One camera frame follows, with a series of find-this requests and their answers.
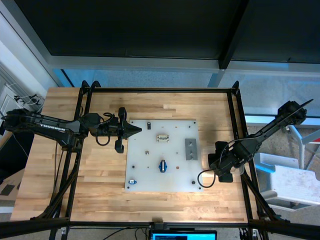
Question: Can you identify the laptop screen with blue edge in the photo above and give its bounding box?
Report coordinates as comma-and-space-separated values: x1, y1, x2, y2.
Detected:
149, 229, 218, 240

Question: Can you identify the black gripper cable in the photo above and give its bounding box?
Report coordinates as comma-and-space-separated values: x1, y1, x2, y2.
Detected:
219, 139, 243, 153
95, 133, 112, 147

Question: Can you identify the blue mount with black clamp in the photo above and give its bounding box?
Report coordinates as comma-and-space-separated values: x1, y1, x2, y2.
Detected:
157, 159, 169, 174

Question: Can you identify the black aluminium table frame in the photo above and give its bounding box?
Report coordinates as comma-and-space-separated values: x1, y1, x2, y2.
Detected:
0, 79, 320, 240

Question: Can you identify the white step stool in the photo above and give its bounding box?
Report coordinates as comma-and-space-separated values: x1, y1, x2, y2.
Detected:
254, 122, 320, 213

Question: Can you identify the clear plastic tub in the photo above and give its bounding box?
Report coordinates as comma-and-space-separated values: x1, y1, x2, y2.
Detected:
201, 146, 245, 176

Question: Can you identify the white cable bundle with plugs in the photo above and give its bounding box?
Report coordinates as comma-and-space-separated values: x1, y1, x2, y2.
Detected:
9, 83, 46, 107

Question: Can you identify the white task board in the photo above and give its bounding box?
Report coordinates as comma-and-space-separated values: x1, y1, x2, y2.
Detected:
124, 119, 205, 193

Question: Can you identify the black right elbow cable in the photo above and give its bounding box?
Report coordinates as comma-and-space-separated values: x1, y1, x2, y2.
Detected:
297, 98, 315, 107

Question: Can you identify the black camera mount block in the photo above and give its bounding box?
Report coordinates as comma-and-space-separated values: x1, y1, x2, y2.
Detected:
149, 221, 169, 230

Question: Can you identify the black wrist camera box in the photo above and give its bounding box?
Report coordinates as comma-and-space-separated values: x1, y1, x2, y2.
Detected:
208, 152, 221, 173

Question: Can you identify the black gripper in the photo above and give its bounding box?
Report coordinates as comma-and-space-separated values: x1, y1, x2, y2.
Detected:
108, 107, 143, 154
214, 141, 237, 183

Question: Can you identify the grey metal socket block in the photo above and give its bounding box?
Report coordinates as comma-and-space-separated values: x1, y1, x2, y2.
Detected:
184, 137, 200, 161

